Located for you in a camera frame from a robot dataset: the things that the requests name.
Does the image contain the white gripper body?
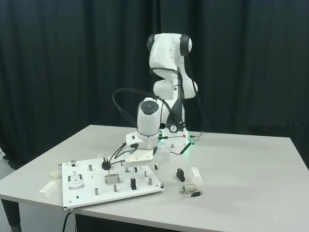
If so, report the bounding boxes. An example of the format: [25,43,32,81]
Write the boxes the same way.
[124,147,171,168]

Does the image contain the black D-SUB plug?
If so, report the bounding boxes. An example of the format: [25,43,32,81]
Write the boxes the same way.
[175,168,186,182]

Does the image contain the white task board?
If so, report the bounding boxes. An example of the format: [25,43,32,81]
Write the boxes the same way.
[57,159,166,211]

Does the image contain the white holder with square holes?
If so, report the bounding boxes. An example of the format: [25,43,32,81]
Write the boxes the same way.
[188,166,205,182]

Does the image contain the white large gear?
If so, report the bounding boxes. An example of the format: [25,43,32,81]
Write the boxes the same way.
[68,180,83,190]

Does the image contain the long white holder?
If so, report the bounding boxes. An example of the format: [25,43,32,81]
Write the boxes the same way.
[39,181,59,198]

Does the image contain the black curtain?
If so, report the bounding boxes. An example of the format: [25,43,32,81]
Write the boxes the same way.
[0,0,309,171]

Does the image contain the black table leg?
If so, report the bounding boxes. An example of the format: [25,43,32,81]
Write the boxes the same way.
[0,198,20,232]

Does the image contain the black looping arm cable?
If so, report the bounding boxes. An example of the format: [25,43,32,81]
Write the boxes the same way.
[112,88,175,136]

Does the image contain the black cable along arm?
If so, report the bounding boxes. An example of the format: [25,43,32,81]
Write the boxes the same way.
[149,67,185,132]

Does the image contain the black cable under table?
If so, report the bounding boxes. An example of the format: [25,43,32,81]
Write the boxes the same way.
[62,209,74,232]

